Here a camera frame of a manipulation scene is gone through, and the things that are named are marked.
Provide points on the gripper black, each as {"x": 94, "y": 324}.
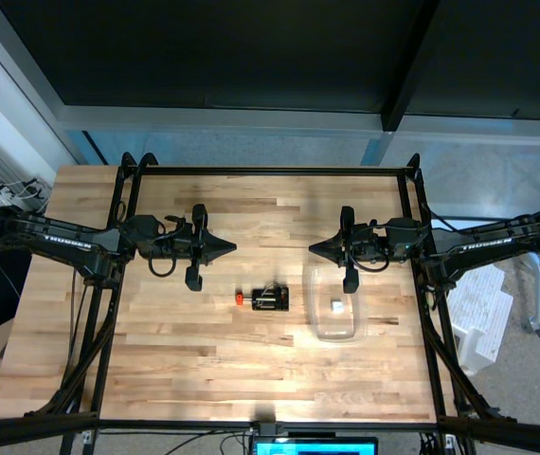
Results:
{"x": 372, "y": 244}
{"x": 175, "y": 246}

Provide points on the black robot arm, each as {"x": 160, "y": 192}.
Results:
{"x": 478, "y": 246}
{"x": 61, "y": 239}

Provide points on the white connector holder block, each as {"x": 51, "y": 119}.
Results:
{"x": 337, "y": 305}

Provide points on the red round clamp knob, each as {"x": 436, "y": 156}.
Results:
{"x": 240, "y": 298}

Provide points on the black bench clamp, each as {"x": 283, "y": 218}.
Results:
{"x": 282, "y": 303}

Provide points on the clear plastic tub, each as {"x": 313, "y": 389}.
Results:
{"x": 341, "y": 332}

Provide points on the blue laptop screen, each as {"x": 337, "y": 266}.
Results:
{"x": 312, "y": 448}

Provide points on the black low camera mount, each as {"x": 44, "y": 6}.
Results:
{"x": 266, "y": 426}

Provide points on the white corner bracket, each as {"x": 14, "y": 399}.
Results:
{"x": 450, "y": 442}
{"x": 88, "y": 437}

